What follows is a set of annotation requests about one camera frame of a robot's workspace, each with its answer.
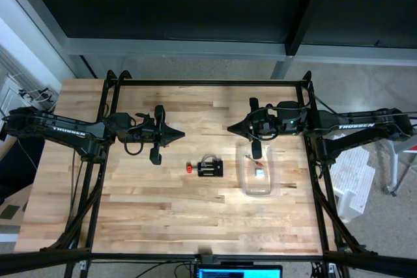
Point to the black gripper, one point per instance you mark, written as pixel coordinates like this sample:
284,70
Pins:
255,128
158,134

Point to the black foam pad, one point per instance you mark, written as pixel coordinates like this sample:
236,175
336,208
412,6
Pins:
8,212

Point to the grey aluminium window frame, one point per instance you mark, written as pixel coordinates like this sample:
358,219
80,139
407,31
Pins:
163,47

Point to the laptop screen with blue edge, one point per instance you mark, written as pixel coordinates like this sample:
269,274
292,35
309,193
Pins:
239,272

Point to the brown cardboard sheet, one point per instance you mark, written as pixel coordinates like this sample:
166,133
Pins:
16,196

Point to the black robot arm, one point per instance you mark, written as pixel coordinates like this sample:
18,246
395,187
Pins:
68,131
355,126

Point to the grey metal stand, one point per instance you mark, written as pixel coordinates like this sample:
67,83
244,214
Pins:
392,167

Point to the small white block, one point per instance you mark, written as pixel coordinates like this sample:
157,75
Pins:
259,172

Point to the white power strip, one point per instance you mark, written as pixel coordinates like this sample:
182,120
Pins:
36,97

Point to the black metal frame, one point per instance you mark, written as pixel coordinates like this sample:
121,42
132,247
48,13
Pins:
208,82

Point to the clear plastic tub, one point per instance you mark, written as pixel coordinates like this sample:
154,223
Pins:
260,190

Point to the black clamp with red knob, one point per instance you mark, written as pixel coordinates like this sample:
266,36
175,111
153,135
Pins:
210,172

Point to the small black camera box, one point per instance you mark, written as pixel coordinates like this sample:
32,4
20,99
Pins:
206,256

